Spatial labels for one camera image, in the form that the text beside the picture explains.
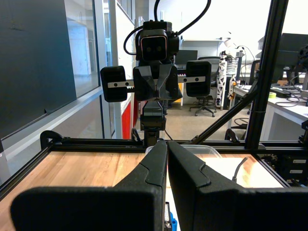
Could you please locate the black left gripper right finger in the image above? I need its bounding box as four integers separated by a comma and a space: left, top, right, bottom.
167, 141, 308, 231

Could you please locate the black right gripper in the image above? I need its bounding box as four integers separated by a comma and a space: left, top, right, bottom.
100, 60, 212, 103

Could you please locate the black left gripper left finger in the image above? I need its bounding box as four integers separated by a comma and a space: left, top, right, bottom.
10, 140, 168, 231

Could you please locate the grey RJ45 connector cable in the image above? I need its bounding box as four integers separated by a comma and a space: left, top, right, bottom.
231, 156, 249, 182

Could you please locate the D-sub connector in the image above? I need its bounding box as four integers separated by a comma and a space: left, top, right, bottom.
164, 201, 172, 229

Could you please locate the black computer monitor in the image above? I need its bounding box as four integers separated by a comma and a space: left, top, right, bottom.
175, 50, 198, 65

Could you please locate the red panel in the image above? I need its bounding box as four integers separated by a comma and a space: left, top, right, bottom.
121, 101, 139, 140

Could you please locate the black office chair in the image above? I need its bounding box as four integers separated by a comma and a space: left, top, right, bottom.
189, 56, 221, 118

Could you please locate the white lattice robot figure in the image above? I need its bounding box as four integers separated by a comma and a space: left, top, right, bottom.
216, 30, 246, 110

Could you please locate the clear plastic tub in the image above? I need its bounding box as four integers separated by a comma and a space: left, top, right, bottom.
145, 143, 222, 159

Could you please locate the white desk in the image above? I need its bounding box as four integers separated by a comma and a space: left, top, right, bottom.
233, 84, 308, 142

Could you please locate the large black monitor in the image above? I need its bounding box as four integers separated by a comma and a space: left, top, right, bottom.
271, 33, 308, 77

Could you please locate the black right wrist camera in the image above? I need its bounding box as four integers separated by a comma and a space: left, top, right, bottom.
135, 20, 180, 62

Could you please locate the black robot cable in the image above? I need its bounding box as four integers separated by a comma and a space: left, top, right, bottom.
124, 25, 144, 55
177, 0, 212, 35
154, 0, 162, 22

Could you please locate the blue connector mount block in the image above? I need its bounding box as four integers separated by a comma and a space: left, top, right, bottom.
169, 211, 179, 231

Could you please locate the grey aluminium partition frame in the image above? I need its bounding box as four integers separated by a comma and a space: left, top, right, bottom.
0, 0, 116, 154

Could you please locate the black aluminium table frame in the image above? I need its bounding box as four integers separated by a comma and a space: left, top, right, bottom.
0, 0, 308, 200

